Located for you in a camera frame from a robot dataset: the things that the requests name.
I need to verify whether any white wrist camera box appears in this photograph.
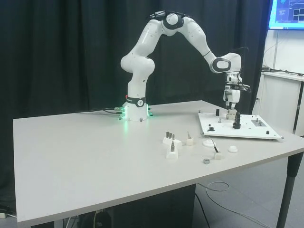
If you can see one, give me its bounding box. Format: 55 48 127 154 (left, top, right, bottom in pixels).
225 75 243 86

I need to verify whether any white cabinet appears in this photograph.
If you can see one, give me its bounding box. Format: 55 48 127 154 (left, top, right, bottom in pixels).
251 70 304 138

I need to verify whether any black base cable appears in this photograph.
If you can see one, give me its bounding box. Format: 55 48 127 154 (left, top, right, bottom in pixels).
80 107 126 115

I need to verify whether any black floor cable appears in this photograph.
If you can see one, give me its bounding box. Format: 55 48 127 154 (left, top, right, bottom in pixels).
194 193 214 228

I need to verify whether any white square peg holder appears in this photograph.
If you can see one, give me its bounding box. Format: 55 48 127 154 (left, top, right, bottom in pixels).
162 136 183 148

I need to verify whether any white round peg holder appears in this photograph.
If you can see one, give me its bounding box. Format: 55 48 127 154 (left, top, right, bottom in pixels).
165 149 181 161

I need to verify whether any black curtain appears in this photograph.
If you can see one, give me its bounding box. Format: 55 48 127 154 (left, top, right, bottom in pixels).
0 0 274 209

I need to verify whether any black table leg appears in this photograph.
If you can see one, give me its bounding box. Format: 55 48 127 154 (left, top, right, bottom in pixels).
277 152 304 228

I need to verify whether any white task board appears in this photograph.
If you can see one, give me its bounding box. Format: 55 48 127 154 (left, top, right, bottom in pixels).
197 109 285 143

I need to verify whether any blue screen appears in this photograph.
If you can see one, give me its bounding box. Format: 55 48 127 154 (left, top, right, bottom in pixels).
268 0 304 30

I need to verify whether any thin grey floor cable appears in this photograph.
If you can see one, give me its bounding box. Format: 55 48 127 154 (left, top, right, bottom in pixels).
205 181 282 228

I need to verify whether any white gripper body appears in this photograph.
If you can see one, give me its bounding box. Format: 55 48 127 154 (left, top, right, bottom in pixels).
222 88 241 104

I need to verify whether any black D-SUB plug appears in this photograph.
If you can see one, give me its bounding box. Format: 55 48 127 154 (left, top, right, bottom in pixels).
232 112 241 131

